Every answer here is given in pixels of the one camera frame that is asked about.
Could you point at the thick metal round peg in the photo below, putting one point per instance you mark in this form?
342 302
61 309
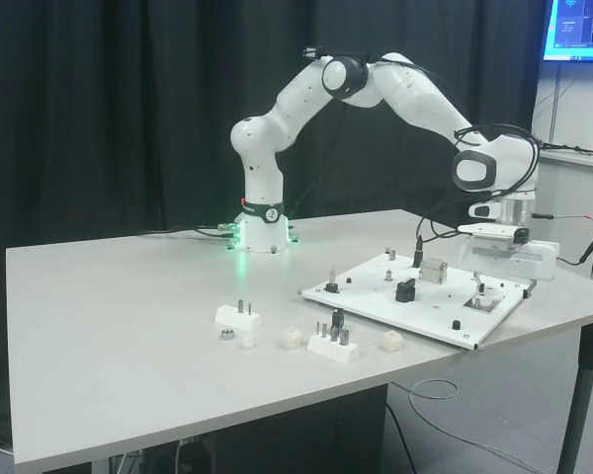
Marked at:
239 306

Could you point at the black waterproof plug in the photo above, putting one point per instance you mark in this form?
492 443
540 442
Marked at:
405 291

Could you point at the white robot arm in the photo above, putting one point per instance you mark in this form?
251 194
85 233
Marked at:
415 94

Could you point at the metal nut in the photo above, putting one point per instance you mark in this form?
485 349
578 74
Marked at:
226 334

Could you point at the black curtain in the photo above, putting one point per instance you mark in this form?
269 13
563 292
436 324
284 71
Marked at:
128 123

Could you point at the cream plug coupler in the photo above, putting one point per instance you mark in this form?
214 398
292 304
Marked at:
393 341

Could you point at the blue screen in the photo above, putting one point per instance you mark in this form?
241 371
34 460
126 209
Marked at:
578 29

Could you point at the white two-peg holder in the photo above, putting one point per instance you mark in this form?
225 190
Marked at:
237 320

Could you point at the cream Ethernet coupler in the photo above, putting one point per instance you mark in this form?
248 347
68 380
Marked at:
292 339

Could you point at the white multi-peg holder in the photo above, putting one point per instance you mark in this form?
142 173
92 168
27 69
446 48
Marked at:
333 351

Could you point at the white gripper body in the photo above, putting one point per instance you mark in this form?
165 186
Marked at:
519 264

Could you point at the pointed metal bolt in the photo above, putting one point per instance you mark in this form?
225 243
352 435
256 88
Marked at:
332 277

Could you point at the white task board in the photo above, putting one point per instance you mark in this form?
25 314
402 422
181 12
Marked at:
375 301

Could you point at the white small gear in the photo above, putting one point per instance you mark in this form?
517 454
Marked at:
246 341

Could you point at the large metal round peg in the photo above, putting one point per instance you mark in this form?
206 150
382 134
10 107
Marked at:
346 339

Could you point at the white medium gear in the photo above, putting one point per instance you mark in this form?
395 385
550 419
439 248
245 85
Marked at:
482 302

